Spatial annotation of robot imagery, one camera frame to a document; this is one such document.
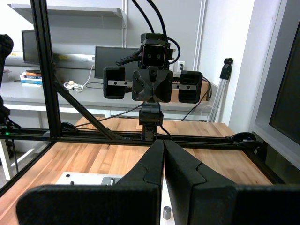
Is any black hanging cable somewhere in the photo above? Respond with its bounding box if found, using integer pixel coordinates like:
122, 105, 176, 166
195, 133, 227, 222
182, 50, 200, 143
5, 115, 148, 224
130, 0, 155, 35
149, 0, 180, 64

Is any black right arm cable loop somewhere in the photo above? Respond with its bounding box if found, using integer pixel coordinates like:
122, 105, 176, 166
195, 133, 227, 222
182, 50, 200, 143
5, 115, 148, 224
0, 34, 14, 128

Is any black metal frame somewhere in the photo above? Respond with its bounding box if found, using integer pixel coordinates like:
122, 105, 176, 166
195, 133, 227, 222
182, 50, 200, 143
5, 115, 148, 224
0, 0, 286, 197

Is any white wall shelf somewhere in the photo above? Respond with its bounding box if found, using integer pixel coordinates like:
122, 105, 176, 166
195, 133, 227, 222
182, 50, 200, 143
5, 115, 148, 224
8, 3, 128, 25

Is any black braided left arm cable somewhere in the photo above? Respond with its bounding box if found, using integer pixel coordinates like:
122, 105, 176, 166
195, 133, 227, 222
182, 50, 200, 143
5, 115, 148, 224
116, 52, 143, 67

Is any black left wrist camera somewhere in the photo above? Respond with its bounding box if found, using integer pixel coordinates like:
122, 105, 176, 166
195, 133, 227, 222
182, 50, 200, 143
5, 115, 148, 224
140, 33, 171, 69

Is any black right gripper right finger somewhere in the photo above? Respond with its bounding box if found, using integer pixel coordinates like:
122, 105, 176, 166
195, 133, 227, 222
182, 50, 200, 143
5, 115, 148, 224
164, 139, 300, 225

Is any black computer monitor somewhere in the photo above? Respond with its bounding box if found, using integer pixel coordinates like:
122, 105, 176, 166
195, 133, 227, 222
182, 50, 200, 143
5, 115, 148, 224
94, 46, 141, 80
22, 30, 42, 73

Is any white wall shelf rail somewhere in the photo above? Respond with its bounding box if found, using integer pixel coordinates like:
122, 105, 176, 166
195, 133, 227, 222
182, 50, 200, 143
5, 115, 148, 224
121, 0, 128, 49
195, 0, 209, 71

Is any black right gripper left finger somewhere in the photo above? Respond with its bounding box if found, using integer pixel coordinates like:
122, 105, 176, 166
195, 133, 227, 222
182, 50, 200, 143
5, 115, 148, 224
15, 139, 165, 225

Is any stack of books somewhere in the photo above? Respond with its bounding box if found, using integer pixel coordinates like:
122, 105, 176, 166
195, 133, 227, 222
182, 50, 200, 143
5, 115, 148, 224
20, 72, 43, 88

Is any black and silver tripod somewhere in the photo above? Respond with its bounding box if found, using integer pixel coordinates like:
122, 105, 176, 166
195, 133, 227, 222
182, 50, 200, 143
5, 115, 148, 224
209, 57, 234, 123

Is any grey metal plate with pegs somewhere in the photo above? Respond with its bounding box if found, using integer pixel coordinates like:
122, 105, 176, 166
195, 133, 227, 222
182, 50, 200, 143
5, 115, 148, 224
101, 177, 122, 186

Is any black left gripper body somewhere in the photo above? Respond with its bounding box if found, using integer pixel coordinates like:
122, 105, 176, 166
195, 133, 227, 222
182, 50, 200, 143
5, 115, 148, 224
103, 67, 203, 103

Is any white taskboard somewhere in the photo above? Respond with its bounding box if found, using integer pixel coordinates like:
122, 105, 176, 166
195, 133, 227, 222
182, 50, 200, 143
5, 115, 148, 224
56, 172, 175, 225

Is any grey desk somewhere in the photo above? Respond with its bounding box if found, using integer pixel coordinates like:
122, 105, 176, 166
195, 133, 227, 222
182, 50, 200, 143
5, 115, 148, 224
0, 79, 220, 181

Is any white cable bundle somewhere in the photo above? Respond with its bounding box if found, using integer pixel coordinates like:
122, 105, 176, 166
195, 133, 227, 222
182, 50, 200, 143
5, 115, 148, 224
63, 64, 96, 93

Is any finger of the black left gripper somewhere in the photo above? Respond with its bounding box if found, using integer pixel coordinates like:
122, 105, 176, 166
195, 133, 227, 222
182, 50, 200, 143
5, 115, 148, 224
132, 69, 154, 103
152, 69, 174, 103

